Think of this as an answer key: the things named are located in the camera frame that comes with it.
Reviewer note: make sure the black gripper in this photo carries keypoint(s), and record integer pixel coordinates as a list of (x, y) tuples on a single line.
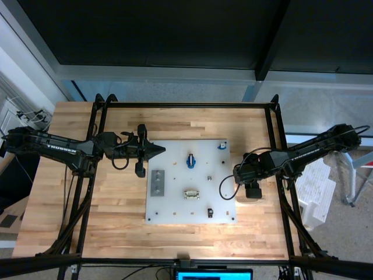
[(128, 151), (253, 193)]

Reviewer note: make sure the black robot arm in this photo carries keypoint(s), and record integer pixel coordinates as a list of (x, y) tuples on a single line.
[(58, 147), (306, 154)]

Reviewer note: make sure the beige connector hub socket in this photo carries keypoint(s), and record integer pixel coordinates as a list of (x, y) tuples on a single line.
[(192, 195)]

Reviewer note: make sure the clear plastic tub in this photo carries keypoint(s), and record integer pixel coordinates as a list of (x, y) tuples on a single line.
[(242, 202)]

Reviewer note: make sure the grey metal plate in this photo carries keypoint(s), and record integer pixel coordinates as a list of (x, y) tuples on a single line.
[(154, 183)]

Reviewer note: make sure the blue plastic clamp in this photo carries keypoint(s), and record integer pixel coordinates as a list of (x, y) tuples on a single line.
[(187, 165)]

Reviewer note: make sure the silver metal bar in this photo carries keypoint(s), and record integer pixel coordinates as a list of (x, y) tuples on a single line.
[(191, 160)]

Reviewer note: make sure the small blue white socket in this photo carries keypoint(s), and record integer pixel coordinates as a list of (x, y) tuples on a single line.
[(222, 146)]

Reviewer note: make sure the white plastic board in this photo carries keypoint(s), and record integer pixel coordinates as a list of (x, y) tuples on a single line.
[(180, 204)]

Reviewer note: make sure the laptop screen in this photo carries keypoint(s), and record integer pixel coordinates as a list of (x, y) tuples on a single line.
[(212, 275)]

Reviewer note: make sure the grey metal stand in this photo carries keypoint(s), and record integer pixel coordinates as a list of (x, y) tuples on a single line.
[(352, 181)]

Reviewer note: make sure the brown cardboard box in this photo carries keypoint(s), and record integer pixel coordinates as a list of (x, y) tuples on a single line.
[(17, 204)]

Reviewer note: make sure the black plastic bracket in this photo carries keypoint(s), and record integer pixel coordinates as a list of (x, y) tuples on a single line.
[(210, 213)]

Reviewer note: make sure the black metal frame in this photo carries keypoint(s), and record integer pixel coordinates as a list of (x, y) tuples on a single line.
[(189, 105)]

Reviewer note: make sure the small black camera box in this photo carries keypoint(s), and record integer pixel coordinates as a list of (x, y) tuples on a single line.
[(184, 262)]

